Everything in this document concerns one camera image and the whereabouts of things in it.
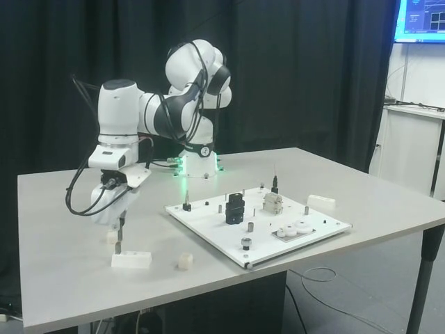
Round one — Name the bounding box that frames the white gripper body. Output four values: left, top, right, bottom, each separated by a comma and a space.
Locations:
90, 183, 136, 228

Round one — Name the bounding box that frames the white peg holder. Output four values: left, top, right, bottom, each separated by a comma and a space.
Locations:
307, 193, 337, 209
111, 250, 153, 269

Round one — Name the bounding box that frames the white task board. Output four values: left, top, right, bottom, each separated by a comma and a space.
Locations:
163, 185, 353, 269

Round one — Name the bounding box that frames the black D-SUB plug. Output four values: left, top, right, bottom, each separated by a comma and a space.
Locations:
225, 192, 246, 225

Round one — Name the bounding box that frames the beige waterproof plug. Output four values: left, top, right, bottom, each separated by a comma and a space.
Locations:
263, 193, 284, 214

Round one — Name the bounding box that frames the black curtain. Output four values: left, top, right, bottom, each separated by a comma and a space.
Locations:
0, 0, 401, 309

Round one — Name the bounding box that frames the white cabinet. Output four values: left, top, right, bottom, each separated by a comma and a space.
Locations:
368, 103, 445, 202

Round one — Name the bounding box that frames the dark table leg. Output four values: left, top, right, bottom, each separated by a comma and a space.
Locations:
408, 228, 439, 334

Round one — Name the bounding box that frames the blue screen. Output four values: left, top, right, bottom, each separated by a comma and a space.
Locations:
394, 0, 445, 45

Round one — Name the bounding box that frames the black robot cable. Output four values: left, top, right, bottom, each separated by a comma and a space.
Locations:
65, 40, 230, 216

